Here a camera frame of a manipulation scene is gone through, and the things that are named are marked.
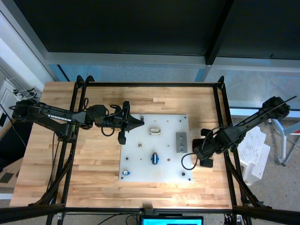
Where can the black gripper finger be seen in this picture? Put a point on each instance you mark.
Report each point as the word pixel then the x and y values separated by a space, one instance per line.
pixel 134 120
pixel 134 126

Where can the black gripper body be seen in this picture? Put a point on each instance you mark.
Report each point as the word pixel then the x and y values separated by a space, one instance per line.
pixel 209 147
pixel 112 122

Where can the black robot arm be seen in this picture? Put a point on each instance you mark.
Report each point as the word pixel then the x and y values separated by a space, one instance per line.
pixel 58 118
pixel 253 120

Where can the white connector housing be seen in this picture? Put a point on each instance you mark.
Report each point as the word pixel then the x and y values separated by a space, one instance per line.
pixel 155 131

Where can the grey metal block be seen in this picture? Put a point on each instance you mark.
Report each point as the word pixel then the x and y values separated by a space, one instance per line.
pixel 181 144

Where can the white foam packaging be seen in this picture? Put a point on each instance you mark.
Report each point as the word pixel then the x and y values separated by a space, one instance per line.
pixel 253 152

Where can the white task board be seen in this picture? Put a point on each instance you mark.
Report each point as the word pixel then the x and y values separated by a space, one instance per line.
pixel 145 168

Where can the blue square socket base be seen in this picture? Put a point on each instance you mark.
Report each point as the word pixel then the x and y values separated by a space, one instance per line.
pixel 123 174

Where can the grey metal stand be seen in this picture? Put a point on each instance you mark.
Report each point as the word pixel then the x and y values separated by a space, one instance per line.
pixel 283 150

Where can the blue laptop screen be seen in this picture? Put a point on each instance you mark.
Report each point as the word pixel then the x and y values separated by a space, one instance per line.
pixel 171 221

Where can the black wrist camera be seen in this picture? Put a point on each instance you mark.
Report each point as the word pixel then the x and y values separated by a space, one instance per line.
pixel 198 145

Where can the blue round mount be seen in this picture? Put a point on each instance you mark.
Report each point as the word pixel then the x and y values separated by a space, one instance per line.
pixel 152 159

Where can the black table frame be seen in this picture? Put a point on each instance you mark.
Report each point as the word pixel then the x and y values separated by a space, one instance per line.
pixel 150 85

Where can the black curved frame clamp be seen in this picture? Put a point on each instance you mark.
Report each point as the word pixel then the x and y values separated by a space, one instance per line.
pixel 90 76
pixel 79 76
pixel 221 77

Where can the black table level camera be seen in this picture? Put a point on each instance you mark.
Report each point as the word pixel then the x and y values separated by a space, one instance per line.
pixel 148 209

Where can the black wall post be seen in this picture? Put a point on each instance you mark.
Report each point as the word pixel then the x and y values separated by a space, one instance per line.
pixel 219 30

